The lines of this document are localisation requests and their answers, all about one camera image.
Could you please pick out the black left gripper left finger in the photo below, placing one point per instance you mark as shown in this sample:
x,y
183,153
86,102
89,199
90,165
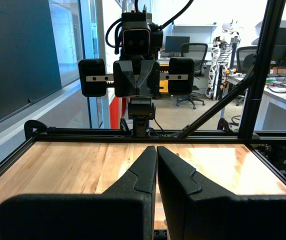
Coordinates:
x,y
83,217

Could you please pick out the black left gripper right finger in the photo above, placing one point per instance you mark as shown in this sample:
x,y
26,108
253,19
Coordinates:
x,y
220,217

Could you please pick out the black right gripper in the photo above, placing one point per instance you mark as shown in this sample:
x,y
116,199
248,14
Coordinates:
x,y
93,80

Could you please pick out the red cabinet panel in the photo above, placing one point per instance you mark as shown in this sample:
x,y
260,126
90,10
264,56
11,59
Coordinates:
x,y
114,112

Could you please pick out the black mesh office chair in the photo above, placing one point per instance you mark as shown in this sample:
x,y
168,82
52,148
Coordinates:
x,y
244,58
194,53

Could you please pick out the white skeletal robot figure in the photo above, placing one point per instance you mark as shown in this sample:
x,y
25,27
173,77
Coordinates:
x,y
224,52

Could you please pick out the white office desk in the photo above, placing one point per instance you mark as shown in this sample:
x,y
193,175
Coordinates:
x,y
278,96

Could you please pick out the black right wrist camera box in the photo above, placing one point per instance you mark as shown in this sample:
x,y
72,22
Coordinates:
x,y
136,42

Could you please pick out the white wall shelf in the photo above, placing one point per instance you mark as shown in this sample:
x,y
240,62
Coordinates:
x,y
195,26

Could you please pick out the black rounded corner bracket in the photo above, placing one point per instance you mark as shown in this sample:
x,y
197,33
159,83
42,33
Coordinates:
x,y
223,124
34,125

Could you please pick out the black aluminium frame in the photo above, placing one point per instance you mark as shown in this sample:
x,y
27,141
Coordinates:
x,y
258,75

